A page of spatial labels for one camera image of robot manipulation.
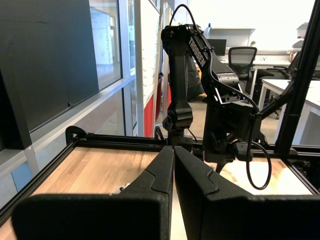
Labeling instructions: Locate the black office chair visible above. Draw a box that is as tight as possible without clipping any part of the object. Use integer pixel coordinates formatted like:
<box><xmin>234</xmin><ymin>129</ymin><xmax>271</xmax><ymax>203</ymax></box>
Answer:
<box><xmin>227</xmin><ymin>46</ymin><xmax>258</xmax><ymax>94</ymax></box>
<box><xmin>266</xmin><ymin>51</ymin><xmax>301</xmax><ymax>83</ymax></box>

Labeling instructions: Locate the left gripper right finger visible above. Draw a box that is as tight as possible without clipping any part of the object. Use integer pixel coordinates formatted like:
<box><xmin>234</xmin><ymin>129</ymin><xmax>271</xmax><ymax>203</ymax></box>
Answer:
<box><xmin>174</xmin><ymin>146</ymin><xmax>320</xmax><ymax>240</ymax></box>

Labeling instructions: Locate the white office desk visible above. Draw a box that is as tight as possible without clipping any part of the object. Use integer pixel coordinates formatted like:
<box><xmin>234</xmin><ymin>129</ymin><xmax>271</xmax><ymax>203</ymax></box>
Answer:
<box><xmin>257</xmin><ymin>78</ymin><xmax>320</xmax><ymax>147</ymax></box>

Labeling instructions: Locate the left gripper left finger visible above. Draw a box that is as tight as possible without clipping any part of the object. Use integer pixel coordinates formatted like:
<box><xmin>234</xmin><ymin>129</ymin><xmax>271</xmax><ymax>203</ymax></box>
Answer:
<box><xmin>11</xmin><ymin>145</ymin><xmax>175</xmax><ymax>240</ymax></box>

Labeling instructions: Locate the black computer monitor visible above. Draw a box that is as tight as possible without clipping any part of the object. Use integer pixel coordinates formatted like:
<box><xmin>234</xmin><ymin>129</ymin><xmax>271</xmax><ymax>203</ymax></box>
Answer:
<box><xmin>206</xmin><ymin>39</ymin><xmax>227</xmax><ymax>56</ymax></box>

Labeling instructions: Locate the red partition panel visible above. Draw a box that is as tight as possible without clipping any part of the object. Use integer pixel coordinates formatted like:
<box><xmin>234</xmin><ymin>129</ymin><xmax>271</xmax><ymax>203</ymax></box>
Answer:
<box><xmin>143</xmin><ymin>94</ymin><xmax>163</xmax><ymax>138</ymax></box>

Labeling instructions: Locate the black metal frame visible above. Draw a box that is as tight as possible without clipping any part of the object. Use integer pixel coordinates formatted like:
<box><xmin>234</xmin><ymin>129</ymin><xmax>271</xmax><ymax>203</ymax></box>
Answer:
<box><xmin>0</xmin><ymin>0</ymin><xmax>320</xmax><ymax>218</ymax></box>

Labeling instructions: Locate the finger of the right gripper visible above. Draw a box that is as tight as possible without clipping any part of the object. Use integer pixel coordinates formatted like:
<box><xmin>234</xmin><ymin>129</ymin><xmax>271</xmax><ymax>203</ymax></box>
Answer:
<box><xmin>216</xmin><ymin>161</ymin><xmax>235</xmax><ymax>174</ymax></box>

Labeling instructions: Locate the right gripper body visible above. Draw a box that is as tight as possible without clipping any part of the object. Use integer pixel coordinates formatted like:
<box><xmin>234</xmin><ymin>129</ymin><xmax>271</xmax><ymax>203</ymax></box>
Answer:
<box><xmin>202</xmin><ymin>101</ymin><xmax>256</xmax><ymax>163</ymax></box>

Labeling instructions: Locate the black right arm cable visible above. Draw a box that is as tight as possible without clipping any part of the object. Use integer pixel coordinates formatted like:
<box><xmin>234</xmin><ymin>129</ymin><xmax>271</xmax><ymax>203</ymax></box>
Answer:
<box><xmin>169</xmin><ymin>3</ymin><xmax>272</xmax><ymax>191</ymax></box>

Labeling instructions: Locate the white wall shelf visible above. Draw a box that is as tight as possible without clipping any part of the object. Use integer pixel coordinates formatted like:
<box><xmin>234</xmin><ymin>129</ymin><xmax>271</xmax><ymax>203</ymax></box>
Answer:
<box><xmin>209</xmin><ymin>26</ymin><xmax>256</xmax><ymax>38</ymax></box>

